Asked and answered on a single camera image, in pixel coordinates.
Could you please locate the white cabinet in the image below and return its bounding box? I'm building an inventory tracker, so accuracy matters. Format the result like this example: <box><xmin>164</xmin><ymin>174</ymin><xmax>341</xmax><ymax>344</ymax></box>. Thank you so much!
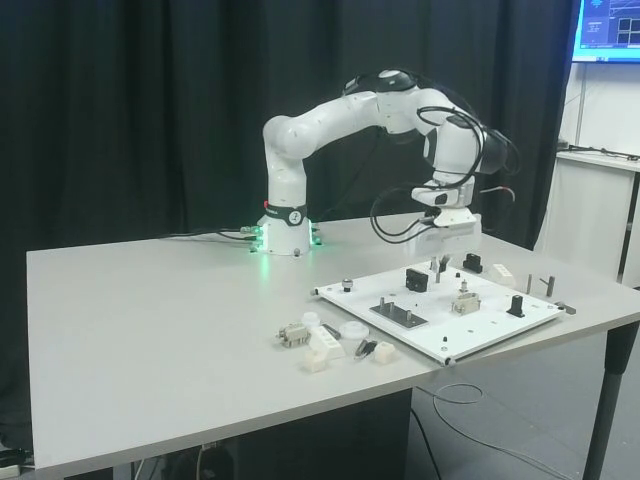
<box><xmin>537</xmin><ymin>62</ymin><xmax>640</xmax><ymax>291</ymax></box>

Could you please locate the black curtain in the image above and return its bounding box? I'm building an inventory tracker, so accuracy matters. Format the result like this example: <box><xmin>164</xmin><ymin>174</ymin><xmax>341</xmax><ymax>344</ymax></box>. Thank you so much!
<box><xmin>0</xmin><ymin>0</ymin><xmax>584</xmax><ymax>281</ymax></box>

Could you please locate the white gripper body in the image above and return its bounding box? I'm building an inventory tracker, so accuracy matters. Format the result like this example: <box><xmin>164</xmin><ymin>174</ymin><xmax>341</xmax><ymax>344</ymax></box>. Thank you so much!
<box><xmin>407</xmin><ymin>215</ymin><xmax>484</xmax><ymax>259</ymax></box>

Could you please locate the white peg holder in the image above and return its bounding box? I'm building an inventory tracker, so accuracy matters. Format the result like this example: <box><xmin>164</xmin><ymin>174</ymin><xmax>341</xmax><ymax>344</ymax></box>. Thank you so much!
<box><xmin>490</xmin><ymin>263</ymin><xmax>517</xmax><ymax>286</ymax></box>

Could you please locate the black table leg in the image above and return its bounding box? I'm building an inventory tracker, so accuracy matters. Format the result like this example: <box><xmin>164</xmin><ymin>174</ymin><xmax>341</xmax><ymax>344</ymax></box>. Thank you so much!
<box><xmin>582</xmin><ymin>319</ymin><xmax>636</xmax><ymax>480</ymax></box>

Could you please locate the white task board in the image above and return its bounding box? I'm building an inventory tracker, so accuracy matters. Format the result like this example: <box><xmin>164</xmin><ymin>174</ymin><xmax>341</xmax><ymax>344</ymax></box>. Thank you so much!
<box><xmin>308</xmin><ymin>259</ymin><xmax>569</xmax><ymax>369</ymax></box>

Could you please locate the blue screen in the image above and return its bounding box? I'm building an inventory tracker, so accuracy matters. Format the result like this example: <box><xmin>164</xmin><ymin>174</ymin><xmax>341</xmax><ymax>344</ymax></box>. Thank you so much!
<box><xmin>571</xmin><ymin>0</ymin><xmax>640</xmax><ymax>65</ymax></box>

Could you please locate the black base cable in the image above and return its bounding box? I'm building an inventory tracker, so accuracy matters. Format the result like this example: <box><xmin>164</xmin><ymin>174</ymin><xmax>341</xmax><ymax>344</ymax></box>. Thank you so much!
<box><xmin>167</xmin><ymin>225</ymin><xmax>264</xmax><ymax>243</ymax></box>

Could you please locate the black upper arm cable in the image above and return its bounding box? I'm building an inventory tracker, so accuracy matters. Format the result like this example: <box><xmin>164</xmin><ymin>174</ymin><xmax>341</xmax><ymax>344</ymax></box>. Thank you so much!
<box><xmin>416</xmin><ymin>103</ymin><xmax>522</xmax><ymax>174</ymax></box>

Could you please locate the white holder with holes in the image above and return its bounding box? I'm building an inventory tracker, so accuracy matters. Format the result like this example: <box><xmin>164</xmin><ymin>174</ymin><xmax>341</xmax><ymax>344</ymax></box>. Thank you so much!
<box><xmin>308</xmin><ymin>329</ymin><xmax>348</xmax><ymax>361</ymax></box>

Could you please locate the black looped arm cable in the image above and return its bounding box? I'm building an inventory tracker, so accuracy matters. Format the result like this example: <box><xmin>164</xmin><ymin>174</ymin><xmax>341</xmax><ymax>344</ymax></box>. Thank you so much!
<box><xmin>368</xmin><ymin>185</ymin><xmax>439</xmax><ymax>246</ymax></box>

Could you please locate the metal waterproof plug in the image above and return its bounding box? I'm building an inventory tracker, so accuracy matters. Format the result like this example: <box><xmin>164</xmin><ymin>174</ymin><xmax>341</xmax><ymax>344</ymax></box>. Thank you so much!
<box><xmin>272</xmin><ymin>324</ymin><xmax>304</xmax><ymax>348</ymax></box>

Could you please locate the grey floor cable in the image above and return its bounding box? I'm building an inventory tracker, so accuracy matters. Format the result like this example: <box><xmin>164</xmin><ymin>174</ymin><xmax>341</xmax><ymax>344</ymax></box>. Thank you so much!
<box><xmin>410</xmin><ymin>382</ymin><xmax>599</xmax><ymax>454</ymax></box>

